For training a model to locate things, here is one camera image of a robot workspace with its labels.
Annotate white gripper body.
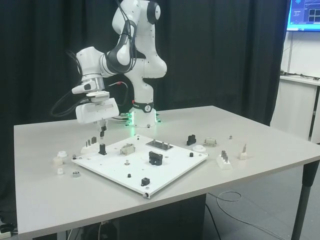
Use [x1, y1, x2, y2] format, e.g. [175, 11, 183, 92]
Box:
[75, 97, 120, 125]

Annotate white square peg holder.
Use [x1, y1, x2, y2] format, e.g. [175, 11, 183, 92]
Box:
[80, 144, 98, 154]

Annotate white task board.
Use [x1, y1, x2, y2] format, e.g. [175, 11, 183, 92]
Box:
[71, 134, 210, 200]

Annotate black D-SUB plug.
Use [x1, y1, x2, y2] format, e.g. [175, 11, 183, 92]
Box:
[185, 134, 198, 146]

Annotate beige waterproof plug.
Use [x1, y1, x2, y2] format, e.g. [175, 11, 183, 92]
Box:
[202, 136, 218, 147]

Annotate white round peg holder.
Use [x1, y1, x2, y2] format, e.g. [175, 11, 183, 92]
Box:
[216, 154, 233, 171]

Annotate black curtains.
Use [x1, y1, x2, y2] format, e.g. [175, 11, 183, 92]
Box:
[0, 0, 292, 223]

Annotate white cabinet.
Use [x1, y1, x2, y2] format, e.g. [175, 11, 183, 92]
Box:
[270, 74, 320, 145]

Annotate black table leg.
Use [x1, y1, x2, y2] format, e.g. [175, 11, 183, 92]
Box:
[291, 159, 320, 240]

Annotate blue screen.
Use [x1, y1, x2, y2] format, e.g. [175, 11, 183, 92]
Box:
[286, 0, 320, 32]

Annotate black base cable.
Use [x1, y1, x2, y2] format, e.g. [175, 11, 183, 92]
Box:
[109, 112, 133, 126]

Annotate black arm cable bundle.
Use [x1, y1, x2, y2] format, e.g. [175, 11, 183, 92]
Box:
[50, 0, 139, 119]

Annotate black floor cable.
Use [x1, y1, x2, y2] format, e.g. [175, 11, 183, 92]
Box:
[204, 204, 221, 240]

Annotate grey floor cable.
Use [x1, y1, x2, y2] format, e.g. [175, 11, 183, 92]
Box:
[206, 191, 253, 240]

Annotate thin black cable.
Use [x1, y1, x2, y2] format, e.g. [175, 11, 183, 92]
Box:
[279, 71, 320, 81]

